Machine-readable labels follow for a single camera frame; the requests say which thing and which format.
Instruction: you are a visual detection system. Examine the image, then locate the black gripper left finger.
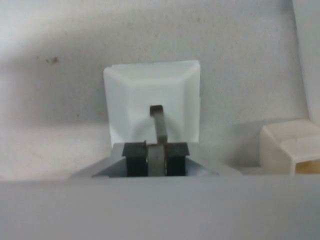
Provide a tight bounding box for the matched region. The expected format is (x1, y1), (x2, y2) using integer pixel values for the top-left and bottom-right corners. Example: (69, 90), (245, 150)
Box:
(91, 141), (149, 178)

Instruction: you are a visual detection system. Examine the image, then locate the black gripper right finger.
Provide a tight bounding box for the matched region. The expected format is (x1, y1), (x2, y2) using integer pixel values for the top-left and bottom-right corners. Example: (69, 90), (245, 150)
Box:
(164, 141), (220, 178)

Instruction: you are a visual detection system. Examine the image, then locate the white peg holder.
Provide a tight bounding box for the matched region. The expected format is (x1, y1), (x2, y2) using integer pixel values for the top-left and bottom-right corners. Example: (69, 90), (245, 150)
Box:
(103, 58), (202, 155)

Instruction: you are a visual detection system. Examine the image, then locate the small beige holder block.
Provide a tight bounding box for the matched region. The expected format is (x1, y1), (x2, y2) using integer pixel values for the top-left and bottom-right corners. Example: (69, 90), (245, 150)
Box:
(259, 124), (320, 176)

